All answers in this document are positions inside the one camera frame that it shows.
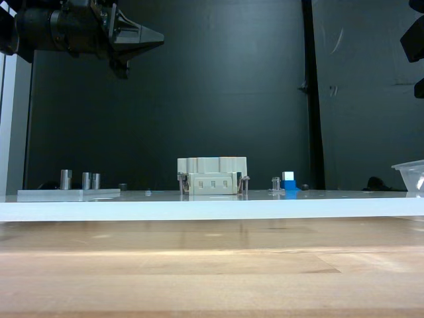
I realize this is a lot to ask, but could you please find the beige connector base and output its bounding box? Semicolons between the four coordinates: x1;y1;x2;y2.
177;156;250;195

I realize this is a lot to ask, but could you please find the clear plastic tub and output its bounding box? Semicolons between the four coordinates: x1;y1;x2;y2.
392;160;424;199

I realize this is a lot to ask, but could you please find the blue and white socket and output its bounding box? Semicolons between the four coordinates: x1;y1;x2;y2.
279;171;301;199

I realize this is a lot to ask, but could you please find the clear plastic plug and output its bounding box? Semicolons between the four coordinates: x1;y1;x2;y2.
268;177;285;193

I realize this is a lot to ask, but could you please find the white board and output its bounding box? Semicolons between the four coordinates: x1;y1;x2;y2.
0;190;424;222

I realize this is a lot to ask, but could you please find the tall slotted metal post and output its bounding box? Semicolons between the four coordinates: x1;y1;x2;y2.
60;169;74;191

